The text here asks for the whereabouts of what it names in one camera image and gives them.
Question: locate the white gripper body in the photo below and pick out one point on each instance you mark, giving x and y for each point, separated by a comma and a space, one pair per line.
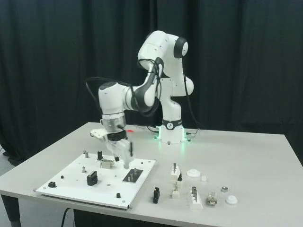
119, 149

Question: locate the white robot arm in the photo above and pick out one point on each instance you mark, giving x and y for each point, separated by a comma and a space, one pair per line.
170, 106

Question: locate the black USB plug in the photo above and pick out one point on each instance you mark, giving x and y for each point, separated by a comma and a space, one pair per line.
180, 177

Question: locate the black upright connector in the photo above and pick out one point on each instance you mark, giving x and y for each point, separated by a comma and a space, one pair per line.
100, 155

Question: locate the flat white mounting plate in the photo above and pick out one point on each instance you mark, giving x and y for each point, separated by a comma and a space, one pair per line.
99, 133

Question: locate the black connector block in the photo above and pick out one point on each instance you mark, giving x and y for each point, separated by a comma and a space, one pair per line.
92, 179

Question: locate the black D-SUB plug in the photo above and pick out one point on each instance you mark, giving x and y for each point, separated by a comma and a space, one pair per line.
156, 195

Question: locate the metal square peg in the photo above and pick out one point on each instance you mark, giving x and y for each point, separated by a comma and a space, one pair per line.
174, 166

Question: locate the white peg holder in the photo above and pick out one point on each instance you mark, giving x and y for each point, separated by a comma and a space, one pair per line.
195, 203
174, 176

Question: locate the white task board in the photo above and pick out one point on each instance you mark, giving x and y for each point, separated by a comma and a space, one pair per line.
71, 182

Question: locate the metal bolt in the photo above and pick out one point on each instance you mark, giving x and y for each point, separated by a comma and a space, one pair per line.
175, 186

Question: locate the small white bolt holder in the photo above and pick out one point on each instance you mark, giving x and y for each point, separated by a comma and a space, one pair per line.
175, 194

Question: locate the white large gear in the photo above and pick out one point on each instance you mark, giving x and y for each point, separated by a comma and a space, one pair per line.
193, 173

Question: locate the metal round peg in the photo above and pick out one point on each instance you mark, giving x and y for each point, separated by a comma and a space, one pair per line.
193, 191

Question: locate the white small gear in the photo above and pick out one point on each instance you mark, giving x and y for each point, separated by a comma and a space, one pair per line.
203, 178

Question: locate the metal waterproof plug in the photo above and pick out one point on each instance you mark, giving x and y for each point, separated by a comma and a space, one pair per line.
210, 197

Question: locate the white medium gear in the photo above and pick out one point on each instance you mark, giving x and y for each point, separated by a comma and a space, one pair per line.
231, 199

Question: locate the black table leg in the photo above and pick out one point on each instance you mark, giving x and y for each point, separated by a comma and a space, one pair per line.
10, 210

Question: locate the black curtain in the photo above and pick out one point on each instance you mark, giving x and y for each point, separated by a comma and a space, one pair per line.
47, 47

